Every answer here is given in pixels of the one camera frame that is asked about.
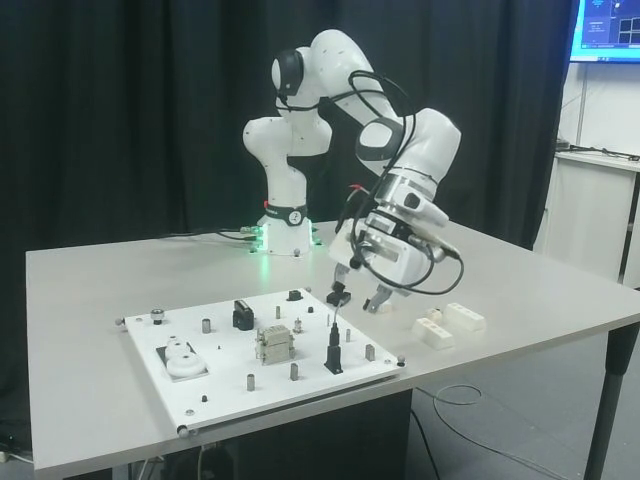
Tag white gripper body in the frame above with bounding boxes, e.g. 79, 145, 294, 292
328, 224, 433, 298

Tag long white holder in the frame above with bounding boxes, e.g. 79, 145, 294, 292
410, 317, 456, 350
443, 302, 488, 333

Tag metal waterproof plug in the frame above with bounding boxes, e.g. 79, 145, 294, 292
255, 324, 294, 362

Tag black D-SUB plug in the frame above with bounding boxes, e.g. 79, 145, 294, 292
231, 298, 257, 332

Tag white task board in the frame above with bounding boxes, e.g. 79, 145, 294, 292
113, 285, 410, 437

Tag white large gear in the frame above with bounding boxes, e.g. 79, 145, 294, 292
167, 353, 206, 378

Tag black table leg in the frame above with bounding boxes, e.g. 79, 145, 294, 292
582, 327, 633, 480

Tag black curtain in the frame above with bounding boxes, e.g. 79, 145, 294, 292
0, 0, 584, 314

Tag blue screen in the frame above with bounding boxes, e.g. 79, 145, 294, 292
568, 0, 640, 65

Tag black USB plug with cable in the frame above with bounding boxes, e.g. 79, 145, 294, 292
324, 291, 353, 362

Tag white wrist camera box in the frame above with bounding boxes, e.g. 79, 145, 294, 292
399, 187, 450, 227

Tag black cables at robot foot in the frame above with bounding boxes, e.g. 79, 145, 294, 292
216, 227, 264, 246

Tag black floor cable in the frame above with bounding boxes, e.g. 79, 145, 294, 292
417, 383, 607, 469

